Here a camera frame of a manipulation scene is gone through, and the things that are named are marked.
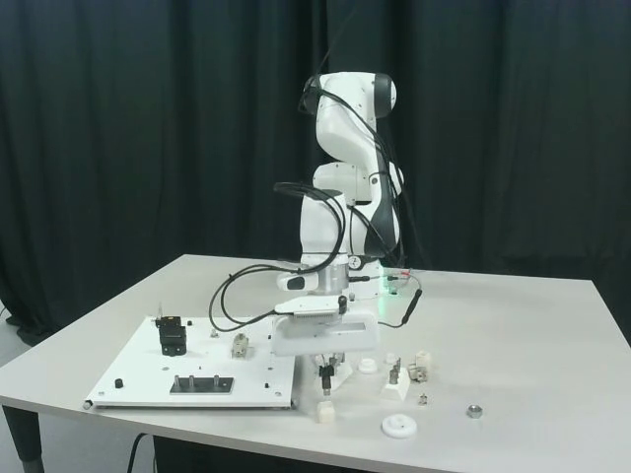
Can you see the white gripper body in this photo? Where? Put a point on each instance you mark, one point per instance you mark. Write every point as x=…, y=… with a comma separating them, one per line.
x=345, y=340

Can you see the black USB plug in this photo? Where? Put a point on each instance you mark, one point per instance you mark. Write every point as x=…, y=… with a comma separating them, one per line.
x=326, y=384

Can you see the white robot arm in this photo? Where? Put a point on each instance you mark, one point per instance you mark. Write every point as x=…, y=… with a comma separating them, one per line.
x=330, y=123

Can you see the white small gear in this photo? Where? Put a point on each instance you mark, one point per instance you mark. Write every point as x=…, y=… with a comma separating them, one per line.
x=368, y=365

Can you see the white medium gear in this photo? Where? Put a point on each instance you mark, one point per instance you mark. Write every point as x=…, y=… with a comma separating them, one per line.
x=392, y=358

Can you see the flat white mounting plate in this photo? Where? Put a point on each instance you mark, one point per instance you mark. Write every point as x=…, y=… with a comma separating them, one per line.
x=305, y=305

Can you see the metal round peg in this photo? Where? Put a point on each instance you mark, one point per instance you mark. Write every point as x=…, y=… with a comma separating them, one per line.
x=391, y=377

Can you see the metal square peg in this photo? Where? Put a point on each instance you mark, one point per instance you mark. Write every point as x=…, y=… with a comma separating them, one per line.
x=399, y=374

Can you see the white peg holder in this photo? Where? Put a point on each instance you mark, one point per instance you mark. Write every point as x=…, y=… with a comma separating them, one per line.
x=394, y=391

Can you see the white plug holder block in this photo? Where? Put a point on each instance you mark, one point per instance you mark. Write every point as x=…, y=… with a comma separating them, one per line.
x=426, y=362

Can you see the white large gear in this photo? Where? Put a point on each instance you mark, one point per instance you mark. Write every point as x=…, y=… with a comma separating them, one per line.
x=398, y=426

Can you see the metal hex bolt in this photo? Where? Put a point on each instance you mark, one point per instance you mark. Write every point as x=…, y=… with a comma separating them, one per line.
x=474, y=410

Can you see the white task board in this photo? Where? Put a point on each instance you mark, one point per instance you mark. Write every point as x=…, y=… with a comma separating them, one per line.
x=143, y=374

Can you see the black curtain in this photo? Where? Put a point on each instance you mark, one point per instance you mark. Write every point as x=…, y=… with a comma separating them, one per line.
x=123, y=123

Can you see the black table leg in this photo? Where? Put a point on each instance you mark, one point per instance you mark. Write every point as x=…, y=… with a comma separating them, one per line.
x=20, y=438

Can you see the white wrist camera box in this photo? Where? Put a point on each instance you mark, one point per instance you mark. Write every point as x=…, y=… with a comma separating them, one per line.
x=296, y=283

